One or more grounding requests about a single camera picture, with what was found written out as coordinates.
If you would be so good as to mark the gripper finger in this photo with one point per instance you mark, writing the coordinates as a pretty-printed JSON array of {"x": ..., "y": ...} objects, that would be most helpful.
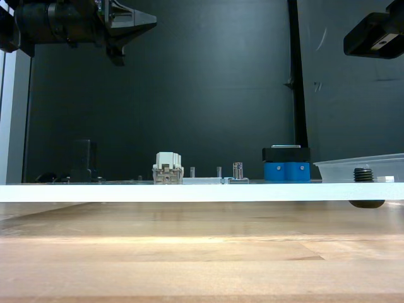
[
  {"x": 139, "y": 19},
  {"x": 129, "y": 34}
]

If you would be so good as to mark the beige connector housing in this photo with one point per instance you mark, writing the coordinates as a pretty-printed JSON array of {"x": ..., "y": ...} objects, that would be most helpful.
[{"x": 167, "y": 167}]

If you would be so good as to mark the blue black D-sub connector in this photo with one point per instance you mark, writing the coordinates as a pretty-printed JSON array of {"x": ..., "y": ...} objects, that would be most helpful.
[{"x": 285, "y": 172}]

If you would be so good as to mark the black clamp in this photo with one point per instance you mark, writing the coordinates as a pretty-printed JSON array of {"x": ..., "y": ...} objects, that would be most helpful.
[{"x": 83, "y": 158}]

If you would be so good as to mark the clear plastic tub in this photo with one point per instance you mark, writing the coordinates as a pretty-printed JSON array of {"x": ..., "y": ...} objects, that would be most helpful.
[{"x": 337, "y": 172}]

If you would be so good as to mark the black threaded screw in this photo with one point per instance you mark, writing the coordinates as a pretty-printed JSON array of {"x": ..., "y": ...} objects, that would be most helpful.
[{"x": 363, "y": 175}]

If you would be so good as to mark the small white block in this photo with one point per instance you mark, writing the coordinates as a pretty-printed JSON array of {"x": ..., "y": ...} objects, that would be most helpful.
[{"x": 386, "y": 178}]

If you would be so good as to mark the clear acrylic socket block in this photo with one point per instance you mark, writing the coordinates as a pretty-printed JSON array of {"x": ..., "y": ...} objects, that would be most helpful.
[{"x": 202, "y": 180}]

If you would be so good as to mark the black rubber board foot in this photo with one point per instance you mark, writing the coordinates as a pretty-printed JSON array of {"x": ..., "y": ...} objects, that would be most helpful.
[{"x": 366, "y": 204}]

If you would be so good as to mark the white task board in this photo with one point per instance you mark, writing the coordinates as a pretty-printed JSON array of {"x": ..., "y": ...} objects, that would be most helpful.
[{"x": 189, "y": 192}]

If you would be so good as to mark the metal RJ45 socket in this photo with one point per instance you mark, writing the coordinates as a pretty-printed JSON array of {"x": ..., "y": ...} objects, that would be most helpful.
[{"x": 238, "y": 170}]

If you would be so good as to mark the black wall pillar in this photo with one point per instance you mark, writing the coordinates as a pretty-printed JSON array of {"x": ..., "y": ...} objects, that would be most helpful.
[{"x": 298, "y": 94}]

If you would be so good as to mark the grey metal partition frame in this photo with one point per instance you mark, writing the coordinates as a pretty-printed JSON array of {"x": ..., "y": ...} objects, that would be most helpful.
[{"x": 12, "y": 126}]

